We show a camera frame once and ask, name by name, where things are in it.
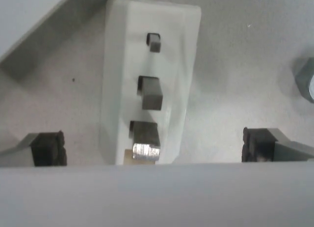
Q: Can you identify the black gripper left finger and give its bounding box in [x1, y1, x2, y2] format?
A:
[0, 130, 68, 168]

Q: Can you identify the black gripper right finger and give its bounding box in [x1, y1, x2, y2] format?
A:
[241, 127, 314, 164]

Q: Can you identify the large metal square peg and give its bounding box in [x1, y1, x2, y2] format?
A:
[130, 120, 162, 163]

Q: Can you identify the white square peg holder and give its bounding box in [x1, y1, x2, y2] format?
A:
[98, 0, 202, 166]

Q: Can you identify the medium metal square peg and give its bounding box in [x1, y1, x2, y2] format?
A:
[137, 75, 164, 112]

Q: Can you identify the small metal square peg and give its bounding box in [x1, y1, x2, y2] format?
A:
[146, 32, 161, 53]

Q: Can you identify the metal hex nut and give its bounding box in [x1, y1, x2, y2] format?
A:
[293, 56, 314, 102]

